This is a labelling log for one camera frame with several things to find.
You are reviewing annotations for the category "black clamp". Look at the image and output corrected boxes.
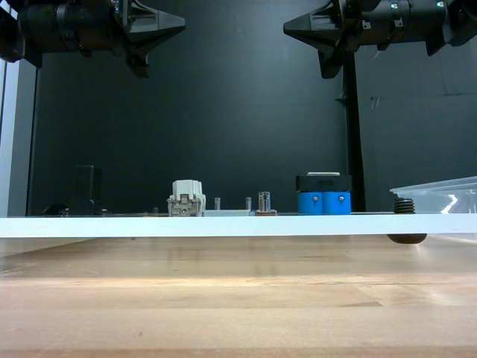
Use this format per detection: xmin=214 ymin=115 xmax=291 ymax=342
xmin=40 ymin=163 xmax=109 ymax=217

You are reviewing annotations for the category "blue d-sub holder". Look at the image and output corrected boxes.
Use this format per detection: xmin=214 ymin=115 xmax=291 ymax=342
xmin=297 ymin=190 xmax=352 ymax=216

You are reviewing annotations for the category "grey connector housing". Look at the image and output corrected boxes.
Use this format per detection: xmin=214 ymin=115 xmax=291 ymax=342
xmin=166 ymin=179 xmax=208 ymax=217

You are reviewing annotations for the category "clear plastic tub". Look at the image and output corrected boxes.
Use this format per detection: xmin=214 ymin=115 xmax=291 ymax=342
xmin=389 ymin=175 xmax=477 ymax=216

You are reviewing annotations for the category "black M12 threaded stud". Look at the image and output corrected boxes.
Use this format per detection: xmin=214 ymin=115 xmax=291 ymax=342
xmin=386 ymin=197 xmax=429 ymax=245

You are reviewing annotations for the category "aluminium block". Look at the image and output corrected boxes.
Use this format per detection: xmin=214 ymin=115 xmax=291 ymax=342
xmin=204 ymin=209 xmax=250 ymax=218

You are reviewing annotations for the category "white board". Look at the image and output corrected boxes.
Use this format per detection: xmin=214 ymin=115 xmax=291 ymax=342
xmin=0 ymin=212 xmax=477 ymax=239

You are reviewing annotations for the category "black wall post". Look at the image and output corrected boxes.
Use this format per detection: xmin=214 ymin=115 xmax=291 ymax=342
xmin=341 ymin=46 xmax=368 ymax=213

